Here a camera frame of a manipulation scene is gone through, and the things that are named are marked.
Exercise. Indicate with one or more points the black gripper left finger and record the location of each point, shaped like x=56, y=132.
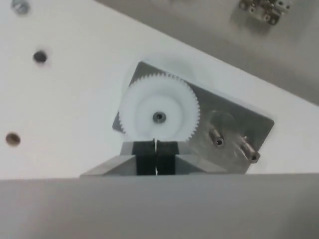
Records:
x=143, y=159

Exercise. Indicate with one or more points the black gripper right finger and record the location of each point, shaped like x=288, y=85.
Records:
x=167, y=159

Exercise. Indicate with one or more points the white large gear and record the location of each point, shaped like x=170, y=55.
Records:
x=159, y=104

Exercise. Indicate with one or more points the white task board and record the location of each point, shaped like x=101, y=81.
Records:
x=62, y=99

